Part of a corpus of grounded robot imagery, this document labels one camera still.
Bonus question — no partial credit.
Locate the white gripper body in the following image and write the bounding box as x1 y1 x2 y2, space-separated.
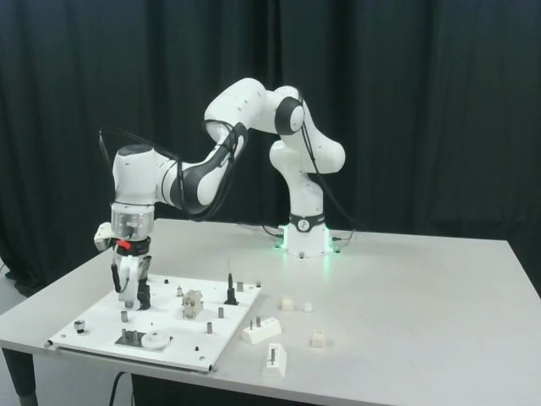
116 253 152 302

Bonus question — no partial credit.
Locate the white large gear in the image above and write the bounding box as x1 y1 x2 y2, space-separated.
141 330 171 350

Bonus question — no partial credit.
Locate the black D-SUB plug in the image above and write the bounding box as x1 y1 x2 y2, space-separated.
137 277 152 310

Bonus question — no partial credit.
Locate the beige Ethernet connector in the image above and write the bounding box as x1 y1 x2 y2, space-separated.
181 289 205 321

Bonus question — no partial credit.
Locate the white task board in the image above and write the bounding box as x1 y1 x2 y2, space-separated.
45 272 264 376

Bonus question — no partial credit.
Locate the white peg holder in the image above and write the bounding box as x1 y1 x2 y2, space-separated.
260 342 289 378
241 316 282 345

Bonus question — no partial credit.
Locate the black table leg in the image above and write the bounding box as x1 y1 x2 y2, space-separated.
0 346 33 406

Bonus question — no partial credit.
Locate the black curtain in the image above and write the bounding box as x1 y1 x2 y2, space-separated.
0 0 541 294

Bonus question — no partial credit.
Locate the small white wrist camera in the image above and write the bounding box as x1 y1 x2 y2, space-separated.
93 222 116 252

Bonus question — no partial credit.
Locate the silver flange ring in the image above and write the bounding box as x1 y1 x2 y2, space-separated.
111 204 154 239

